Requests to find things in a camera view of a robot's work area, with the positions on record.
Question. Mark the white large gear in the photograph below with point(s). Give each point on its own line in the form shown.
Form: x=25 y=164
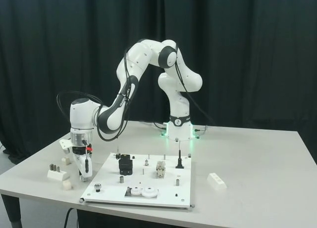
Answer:
x=149 y=192

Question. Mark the white task board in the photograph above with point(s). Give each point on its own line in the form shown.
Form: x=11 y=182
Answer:
x=148 y=176

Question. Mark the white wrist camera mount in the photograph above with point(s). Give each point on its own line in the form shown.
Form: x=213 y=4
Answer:
x=65 y=145

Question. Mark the metal BNC plug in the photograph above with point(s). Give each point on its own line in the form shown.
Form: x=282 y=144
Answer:
x=146 y=162

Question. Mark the black waterproof plug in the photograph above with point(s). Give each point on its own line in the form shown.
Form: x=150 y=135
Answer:
x=179 y=162

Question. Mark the black rod with red tag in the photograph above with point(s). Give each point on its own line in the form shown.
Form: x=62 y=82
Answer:
x=87 y=165

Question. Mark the black D-SUB plug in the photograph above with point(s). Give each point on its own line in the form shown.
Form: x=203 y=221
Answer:
x=125 y=165

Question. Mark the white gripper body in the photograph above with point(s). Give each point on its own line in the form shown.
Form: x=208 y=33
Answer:
x=83 y=166

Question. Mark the white peg holder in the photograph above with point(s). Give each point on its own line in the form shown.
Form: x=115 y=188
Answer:
x=217 y=182
x=58 y=176

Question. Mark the metal bolt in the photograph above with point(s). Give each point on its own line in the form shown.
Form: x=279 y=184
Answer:
x=97 y=187

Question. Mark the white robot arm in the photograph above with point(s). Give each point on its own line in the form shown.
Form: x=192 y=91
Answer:
x=128 y=72

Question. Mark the black curtain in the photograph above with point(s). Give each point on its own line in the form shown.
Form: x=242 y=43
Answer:
x=247 y=52

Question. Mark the metal round peg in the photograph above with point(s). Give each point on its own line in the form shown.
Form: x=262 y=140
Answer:
x=177 y=182
x=121 y=180

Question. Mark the white medium gear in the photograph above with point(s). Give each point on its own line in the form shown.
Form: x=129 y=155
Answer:
x=135 y=191

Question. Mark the small white holder block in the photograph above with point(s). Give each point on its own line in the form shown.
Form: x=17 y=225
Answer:
x=67 y=185
x=66 y=161

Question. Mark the grey table leg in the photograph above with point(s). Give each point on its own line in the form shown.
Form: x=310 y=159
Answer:
x=11 y=210

